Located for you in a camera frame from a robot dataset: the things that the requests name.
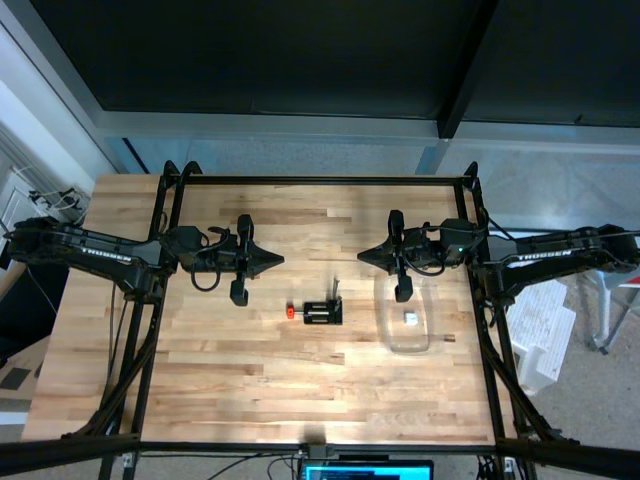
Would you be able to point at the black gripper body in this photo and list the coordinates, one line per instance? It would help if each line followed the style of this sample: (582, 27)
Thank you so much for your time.
(244, 260)
(417, 250)

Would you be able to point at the small white block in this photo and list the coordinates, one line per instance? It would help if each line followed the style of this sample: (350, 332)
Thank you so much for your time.
(410, 319)

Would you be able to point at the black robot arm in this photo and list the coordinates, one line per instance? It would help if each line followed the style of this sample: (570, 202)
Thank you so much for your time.
(105, 252)
(540, 257)

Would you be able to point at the brown cardboard box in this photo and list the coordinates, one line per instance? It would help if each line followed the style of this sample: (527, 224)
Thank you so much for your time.
(27, 357)

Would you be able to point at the clear plastic container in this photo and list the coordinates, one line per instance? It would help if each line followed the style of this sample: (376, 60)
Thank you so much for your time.
(422, 305)

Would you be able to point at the black metal frame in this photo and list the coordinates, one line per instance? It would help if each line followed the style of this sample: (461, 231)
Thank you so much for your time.
(320, 180)

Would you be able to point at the white plastic step stool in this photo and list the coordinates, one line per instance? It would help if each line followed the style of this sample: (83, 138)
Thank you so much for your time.
(540, 340)

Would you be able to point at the grey metal chair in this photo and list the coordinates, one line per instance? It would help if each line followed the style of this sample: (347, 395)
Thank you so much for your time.
(602, 310)

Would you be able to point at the black vise with red knob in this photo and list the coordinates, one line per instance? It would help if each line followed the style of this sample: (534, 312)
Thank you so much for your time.
(322, 312)

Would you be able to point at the laptop screen with blue edge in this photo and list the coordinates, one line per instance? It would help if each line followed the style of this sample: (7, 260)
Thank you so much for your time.
(365, 472)

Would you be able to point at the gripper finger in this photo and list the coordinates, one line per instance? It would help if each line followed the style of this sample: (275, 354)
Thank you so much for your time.
(382, 263)
(262, 254)
(262, 264)
(382, 250)

